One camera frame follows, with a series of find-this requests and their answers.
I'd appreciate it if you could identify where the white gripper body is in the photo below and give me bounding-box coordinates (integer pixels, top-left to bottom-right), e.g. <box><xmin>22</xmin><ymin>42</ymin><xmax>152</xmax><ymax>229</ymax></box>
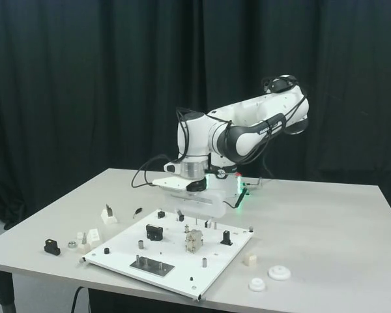
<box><xmin>164</xmin><ymin>189</ymin><xmax>228</xmax><ymax>219</ymax></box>

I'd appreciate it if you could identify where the white medium gear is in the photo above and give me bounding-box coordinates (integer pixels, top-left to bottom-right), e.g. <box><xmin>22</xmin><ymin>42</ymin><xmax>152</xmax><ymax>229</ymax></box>
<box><xmin>248</xmin><ymin>276</ymin><xmax>268</xmax><ymax>292</ymax></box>

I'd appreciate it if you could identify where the white large gear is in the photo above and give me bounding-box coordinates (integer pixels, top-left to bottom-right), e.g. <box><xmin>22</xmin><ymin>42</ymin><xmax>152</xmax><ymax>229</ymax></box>
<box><xmin>267</xmin><ymin>265</ymin><xmax>291</xmax><ymax>282</ymax></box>

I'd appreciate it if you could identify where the white task board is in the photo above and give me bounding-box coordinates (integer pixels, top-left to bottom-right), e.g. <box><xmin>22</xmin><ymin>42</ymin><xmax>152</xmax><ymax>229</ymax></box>
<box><xmin>79</xmin><ymin>208</ymin><xmax>255</xmax><ymax>301</ymax></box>

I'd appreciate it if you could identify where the white cube holder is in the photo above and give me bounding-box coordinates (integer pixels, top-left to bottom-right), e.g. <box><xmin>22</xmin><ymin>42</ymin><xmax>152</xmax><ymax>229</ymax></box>
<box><xmin>242</xmin><ymin>253</ymin><xmax>259</xmax><ymax>268</ymax></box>

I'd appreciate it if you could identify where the white holder with metal pegs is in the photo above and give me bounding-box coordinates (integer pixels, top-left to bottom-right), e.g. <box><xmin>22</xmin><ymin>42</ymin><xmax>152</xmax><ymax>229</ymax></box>
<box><xmin>99</xmin><ymin>203</ymin><xmax>119</xmax><ymax>226</ymax></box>

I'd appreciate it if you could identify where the white wedge holder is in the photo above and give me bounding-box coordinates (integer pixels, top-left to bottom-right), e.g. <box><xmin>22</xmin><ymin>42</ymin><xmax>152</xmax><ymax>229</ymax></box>
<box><xmin>86</xmin><ymin>228</ymin><xmax>101</xmax><ymax>245</ymax></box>

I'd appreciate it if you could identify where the small white peg holder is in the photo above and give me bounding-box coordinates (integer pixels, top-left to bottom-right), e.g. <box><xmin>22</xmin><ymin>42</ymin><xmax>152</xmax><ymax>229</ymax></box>
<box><xmin>78</xmin><ymin>235</ymin><xmax>91</xmax><ymax>254</ymax></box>

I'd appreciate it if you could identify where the black D-SUB plug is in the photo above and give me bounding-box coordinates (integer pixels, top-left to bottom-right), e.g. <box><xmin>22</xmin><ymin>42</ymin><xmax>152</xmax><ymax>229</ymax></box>
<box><xmin>44</xmin><ymin>239</ymin><xmax>62</xmax><ymax>256</ymax></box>

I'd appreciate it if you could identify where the black curtain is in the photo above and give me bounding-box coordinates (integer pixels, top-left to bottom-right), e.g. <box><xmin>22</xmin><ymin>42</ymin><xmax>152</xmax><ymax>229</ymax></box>
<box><xmin>0</xmin><ymin>0</ymin><xmax>391</xmax><ymax>231</ymax></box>

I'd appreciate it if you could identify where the grey table leg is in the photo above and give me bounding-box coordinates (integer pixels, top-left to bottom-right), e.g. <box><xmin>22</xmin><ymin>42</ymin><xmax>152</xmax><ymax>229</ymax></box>
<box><xmin>0</xmin><ymin>268</ymin><xmax>14</xmax><ymax>313</ymax></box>

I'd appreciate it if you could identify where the thin black rod on wire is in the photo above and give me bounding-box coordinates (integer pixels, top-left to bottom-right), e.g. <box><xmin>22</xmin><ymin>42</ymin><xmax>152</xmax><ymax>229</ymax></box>
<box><xmin>223</xmin><ymin>177</ymin><xmax>263</xmax><ymax>210</ymax></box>

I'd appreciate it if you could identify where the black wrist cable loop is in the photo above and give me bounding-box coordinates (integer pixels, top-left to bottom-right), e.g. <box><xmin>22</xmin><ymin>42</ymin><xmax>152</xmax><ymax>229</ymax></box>
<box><xmin>131</xmin><ymin>155</ymin><xmax>184</xmax><ymax>189</ymax></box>

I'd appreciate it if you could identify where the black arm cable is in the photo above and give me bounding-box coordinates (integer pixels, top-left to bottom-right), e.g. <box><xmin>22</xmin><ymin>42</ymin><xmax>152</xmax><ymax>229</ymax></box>
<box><xmin>175</xmin><ymin>75</ymin><xmax>309</xmax><ymax>164</ymax></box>

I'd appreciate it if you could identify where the black cable under table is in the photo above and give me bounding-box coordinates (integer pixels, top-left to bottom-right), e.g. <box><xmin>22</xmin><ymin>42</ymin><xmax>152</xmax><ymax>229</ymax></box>
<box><xmin>72</xmin><ymin>286</ymin><xmax>90</xmax><ymax>313</ymax></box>

